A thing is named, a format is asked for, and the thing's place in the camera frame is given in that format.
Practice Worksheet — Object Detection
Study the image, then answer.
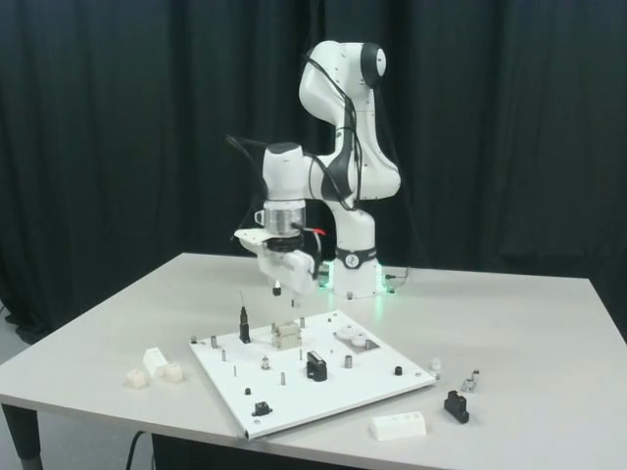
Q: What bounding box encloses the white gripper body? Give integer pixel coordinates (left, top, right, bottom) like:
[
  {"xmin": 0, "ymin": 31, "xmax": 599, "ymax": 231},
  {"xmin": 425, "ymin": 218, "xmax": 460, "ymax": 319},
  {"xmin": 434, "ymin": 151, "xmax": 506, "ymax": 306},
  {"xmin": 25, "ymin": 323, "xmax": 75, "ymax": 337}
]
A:
[{"xmin": 254, "ymin": 248, "xmax": 317, "ymax": 296}]

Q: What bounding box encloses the beige waterproof plug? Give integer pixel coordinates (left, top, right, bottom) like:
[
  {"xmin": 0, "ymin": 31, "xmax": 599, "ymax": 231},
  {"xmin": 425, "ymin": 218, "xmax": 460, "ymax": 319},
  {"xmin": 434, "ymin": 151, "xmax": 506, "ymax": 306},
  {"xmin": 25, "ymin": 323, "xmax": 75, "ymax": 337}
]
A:
[{"xmin": 270, "ymin": 320, "xmax": 301, "ymax": 352}]

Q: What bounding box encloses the flat white mounting plate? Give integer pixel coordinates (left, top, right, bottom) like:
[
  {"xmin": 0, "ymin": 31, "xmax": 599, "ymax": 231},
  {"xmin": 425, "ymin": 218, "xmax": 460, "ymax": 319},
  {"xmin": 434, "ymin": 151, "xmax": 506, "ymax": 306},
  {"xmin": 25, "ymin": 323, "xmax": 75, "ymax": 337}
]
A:
[{"xmin": 233, "ymin": 227, "xmax": 276, "ymax": 249}]

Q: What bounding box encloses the white task board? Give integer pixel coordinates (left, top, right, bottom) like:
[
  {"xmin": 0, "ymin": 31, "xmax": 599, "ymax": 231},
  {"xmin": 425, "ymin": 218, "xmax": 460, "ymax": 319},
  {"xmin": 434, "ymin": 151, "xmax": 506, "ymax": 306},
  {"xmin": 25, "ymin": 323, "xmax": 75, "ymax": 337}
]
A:
[{"xmin": 188, "ymin": 307, "xmax": 438, "ymax": 441}]

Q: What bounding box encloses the white tall holder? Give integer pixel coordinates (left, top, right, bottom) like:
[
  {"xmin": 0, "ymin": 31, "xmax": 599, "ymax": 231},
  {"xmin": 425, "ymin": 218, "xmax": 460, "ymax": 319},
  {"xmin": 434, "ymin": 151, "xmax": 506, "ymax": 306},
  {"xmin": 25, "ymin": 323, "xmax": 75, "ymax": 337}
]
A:
[{"xmin": 142, "ymin": 346, "xmax": 170, "ymax": 378}]

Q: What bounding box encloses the white long peg holder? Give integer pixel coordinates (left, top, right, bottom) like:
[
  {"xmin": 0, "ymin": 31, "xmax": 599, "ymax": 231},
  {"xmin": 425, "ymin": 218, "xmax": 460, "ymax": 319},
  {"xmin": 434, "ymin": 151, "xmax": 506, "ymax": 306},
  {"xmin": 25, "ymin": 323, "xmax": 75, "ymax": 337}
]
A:
[{"xmin": 369, "ymin": 410, "xmax": 428, "ymax": 440}]

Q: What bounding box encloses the black curtain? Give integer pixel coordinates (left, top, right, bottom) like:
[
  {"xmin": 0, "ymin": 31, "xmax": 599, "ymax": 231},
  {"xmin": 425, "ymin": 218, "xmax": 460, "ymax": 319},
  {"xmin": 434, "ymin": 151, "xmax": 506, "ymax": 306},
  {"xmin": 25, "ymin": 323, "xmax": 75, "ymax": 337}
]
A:
[{"xmin": 0, "ymin": 0, "xmax": 627, "ymax": 344}]

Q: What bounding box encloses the dark table leg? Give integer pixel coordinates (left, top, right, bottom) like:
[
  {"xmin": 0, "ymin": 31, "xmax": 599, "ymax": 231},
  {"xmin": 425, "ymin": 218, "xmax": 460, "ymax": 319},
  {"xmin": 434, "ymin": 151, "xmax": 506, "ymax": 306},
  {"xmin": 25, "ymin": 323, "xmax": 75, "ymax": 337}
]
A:
[{"xmin": 0, "ymin": 403, "xmax": 41, "ymax": 470}]

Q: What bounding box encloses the silver wrist ring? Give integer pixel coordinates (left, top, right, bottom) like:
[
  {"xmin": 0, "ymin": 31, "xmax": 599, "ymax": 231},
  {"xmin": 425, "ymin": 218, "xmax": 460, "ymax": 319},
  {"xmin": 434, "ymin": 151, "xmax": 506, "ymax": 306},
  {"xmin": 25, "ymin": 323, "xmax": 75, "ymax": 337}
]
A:
[{"xmin": 258, "ymin": 200, "xmax": 309, "ymax": 235}]

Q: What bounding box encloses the grey base cable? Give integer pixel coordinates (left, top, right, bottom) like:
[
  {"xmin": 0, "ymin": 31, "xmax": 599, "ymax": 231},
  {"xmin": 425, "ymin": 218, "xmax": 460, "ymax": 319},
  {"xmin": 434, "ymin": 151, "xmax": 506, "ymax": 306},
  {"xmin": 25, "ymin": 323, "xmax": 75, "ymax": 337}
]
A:
[{"xmin": 383, "ymin": 266, "xmax": 411, "ymax": 295}]

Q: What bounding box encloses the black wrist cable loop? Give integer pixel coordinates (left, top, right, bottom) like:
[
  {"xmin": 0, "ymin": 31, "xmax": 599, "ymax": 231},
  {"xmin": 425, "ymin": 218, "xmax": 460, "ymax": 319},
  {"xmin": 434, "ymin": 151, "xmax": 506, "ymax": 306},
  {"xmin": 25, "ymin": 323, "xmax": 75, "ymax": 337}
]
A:
[{"xmin": 223, "ymin": 134, "xmax": 269, "ymax": 207}]

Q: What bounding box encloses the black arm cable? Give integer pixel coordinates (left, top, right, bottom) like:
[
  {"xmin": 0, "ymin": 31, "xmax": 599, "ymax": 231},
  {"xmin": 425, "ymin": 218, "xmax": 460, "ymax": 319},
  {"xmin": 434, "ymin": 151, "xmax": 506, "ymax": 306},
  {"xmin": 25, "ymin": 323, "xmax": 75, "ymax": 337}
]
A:
[{"xmin": 302, "ymin": 54, "xmax": 368, "ymax": 205}]

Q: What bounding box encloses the black cable under table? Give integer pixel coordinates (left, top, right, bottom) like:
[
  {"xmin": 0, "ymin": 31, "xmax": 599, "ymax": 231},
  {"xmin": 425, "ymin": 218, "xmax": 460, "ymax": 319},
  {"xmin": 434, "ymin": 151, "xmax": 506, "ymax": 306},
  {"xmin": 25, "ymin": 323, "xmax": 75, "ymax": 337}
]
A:
[{"xmin": 127, "ymin": 429, "xmax": 148, "ymax": 470}]

